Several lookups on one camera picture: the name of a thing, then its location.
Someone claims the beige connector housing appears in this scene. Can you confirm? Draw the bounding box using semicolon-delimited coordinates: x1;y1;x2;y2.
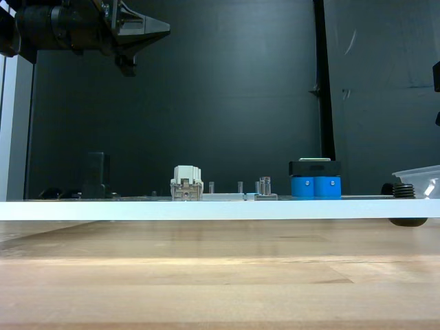
169;164;204;201

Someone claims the clear plastic tub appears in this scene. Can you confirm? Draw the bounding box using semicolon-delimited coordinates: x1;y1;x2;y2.
391;164;440;200

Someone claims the black knurled knob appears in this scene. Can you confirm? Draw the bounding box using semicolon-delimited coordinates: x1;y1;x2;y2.
393;182;417;200

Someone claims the black rubber foot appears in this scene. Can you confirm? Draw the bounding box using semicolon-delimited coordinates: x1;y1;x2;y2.
388;217;429;228

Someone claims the black holder block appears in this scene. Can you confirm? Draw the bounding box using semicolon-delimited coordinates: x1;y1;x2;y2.
288;159;342;179

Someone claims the aluminium bar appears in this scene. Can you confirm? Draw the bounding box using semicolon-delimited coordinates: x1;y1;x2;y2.
202;192;248;201

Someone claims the white task board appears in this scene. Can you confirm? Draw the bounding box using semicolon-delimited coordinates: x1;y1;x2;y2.
0;195;440;221

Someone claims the metal cylindrical plug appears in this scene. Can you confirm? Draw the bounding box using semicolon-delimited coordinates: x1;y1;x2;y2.
254;175;278;202

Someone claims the black socket mount block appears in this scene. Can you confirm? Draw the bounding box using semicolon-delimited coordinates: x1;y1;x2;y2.
81;151;111;199

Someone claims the light grey vertical post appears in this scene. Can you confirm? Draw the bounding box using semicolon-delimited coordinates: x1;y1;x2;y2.
0;53;35;201

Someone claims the blue mount block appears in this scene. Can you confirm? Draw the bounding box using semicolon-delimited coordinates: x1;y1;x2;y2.
313;175;342;200
290;175;316;199

